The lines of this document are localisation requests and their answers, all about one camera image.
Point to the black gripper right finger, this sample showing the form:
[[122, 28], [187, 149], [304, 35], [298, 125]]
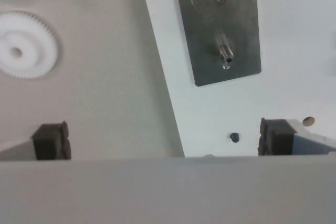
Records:
[[275, 140]]

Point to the white task board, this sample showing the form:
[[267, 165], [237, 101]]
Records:
[[288, 90]]

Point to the white large gear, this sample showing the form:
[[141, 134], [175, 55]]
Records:
[[34, 51]]

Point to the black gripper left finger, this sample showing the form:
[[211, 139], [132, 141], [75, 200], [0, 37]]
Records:
[[52, 142]]

